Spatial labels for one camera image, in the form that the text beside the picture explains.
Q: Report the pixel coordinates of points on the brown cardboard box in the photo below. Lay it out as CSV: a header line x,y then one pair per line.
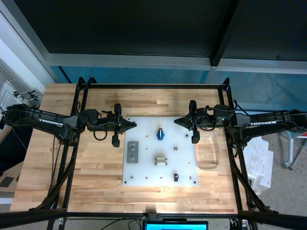
x,y
9,171

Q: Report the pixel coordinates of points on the black connector housing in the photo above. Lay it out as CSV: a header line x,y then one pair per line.
x,y
176,177

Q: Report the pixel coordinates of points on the grey HAN10E connector insert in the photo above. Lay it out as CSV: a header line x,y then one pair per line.
x,y
160,160

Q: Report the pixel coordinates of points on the black table-level camera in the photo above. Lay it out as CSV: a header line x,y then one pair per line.
x,y
152,215

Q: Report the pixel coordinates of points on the grey metal plate with pegs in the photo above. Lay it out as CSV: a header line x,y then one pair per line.
x,y
129,153

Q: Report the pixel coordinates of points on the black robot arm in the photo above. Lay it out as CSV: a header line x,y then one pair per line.
x,y
50,122
262,123

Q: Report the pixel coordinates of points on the black aluminium frame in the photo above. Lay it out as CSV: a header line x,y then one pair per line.
x,y
28,216

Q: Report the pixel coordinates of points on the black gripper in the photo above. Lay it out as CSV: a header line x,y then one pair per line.
x,y
111,122
204,119

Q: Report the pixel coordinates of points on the blue-lit screen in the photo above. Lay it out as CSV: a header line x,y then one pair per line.
x,y
175,226

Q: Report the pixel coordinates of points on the clear plastic tub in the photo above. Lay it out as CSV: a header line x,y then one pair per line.
x,y
207,165

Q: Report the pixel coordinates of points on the grey metal stand legs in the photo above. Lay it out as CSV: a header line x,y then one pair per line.
x,y
290,148

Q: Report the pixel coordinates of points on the white plastic task board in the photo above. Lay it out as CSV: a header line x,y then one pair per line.
x,y
144,167

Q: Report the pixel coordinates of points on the red and white sign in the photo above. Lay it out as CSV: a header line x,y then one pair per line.
x,y
302,136

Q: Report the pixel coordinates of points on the blue connector mount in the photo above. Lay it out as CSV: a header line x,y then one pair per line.
x,y
159,136

